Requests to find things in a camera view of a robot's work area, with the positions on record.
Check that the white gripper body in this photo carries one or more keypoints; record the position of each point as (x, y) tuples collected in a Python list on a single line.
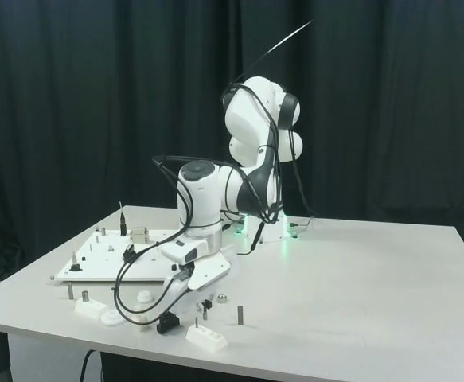
[(233, 260)]

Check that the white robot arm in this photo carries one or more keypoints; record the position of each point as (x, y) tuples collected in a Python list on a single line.
[(239, 115)]

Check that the white peg holder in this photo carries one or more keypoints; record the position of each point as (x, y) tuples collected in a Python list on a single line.
[(92, 309), (207, 340)]

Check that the large metal square peg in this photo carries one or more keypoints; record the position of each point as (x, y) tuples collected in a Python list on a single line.
[(240, 315)]

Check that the thick metal round peg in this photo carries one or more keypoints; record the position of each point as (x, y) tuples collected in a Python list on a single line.
[(84, 297)]

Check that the metal bolt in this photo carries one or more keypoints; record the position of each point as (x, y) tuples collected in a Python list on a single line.
[(222, 298)]

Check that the black USB plug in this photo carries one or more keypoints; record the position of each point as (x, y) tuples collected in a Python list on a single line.
[(167, 323)]

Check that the white medium gear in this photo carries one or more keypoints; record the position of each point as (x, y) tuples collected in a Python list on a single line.
[(144, 297)]

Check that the white large gear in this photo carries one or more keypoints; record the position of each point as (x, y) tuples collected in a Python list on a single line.
[(110, 318)]

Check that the black control box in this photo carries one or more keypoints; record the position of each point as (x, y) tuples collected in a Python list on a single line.
[(136, 374)]

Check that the white task board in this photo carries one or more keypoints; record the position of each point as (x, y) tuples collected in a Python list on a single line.
[(96, 266)]

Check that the black curtain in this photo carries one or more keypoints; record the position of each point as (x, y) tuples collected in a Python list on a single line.
[(56, 79)]

